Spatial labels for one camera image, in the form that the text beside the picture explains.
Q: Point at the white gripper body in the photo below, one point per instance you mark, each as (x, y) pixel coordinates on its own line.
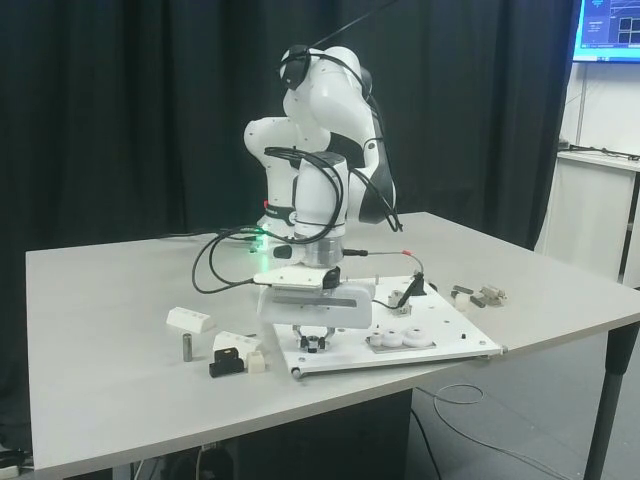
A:
(315, 314)

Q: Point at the metal bolt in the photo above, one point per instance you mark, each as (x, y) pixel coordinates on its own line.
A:
(312, 343)

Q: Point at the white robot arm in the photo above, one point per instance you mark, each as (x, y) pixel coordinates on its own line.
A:
(320, 90)

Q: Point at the small white holder block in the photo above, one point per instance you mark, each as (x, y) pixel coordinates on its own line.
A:
(256, 361)

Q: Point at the white small gear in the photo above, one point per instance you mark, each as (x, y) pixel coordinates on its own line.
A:
(376, 339)

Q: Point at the white holder with holes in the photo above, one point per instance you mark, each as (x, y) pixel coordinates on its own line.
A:
(237, 342)
(190, 320)

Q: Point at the white medium gear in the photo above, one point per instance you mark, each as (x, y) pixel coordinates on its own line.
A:
(391, 339)

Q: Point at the black D-SUB plug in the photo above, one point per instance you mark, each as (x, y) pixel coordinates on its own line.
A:
(225, 362)

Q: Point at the white large gear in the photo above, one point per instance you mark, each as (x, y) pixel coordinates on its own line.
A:
(415, 338)

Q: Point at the black rod with red tag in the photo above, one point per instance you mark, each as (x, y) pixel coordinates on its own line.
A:
(415, 286)

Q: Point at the metal round peg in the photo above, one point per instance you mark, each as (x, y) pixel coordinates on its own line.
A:
(187, 346)

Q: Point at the white task board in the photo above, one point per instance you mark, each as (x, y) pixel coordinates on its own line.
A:
(440, 325)

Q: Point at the dark metal peg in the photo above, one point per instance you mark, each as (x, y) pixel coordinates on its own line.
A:
(477, 300)
(461, 289)

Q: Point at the beige metal plug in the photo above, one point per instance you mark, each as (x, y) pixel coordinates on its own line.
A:
(493, 295)

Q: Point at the black table leg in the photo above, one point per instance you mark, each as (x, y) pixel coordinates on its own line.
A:
(610, 360)

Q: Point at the white cabinet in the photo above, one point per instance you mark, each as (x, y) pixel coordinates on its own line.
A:
(590, 215)

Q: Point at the black curtain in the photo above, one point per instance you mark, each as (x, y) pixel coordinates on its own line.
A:
(100, 100)

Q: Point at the blue screen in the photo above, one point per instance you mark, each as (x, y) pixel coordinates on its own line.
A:
(607, 30)

